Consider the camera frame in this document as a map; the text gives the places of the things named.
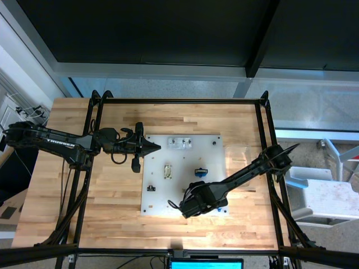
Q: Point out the beige connector housing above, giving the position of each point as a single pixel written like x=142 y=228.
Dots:
x=167 y=171

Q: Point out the small blue plastic mount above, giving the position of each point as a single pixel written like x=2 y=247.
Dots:
x=223 y=209

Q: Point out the grey metal chair frame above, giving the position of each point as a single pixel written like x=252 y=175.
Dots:
x=333 y=151

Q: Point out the black curved frame brace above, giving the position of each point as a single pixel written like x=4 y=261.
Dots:
x=264 y=96
x=94 y=95
x=107 y=95

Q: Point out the blue screen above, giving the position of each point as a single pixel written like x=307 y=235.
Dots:
x=204 y=264

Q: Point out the clear acrylic bar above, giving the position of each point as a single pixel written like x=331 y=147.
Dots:
x=178 y=147

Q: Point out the clear plastic tub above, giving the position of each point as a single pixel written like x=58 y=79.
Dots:
x=237 y=152

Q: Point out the white plastic stool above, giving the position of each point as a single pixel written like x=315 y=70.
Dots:
x=331 y=196

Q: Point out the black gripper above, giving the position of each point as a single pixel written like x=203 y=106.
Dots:
x=137 y=145
x=196 y=210

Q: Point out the black wall post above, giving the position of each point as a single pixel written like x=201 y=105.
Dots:
x=261 y=42

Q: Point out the silver frame bracket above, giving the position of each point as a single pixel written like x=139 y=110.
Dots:
x=71 y=259
x=286 y=260

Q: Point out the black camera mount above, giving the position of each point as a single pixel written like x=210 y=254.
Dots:
x=179 y=253

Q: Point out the black table frame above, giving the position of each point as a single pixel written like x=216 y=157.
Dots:
x=168 y=101

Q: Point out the white board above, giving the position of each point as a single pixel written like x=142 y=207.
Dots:
x=168 y=196

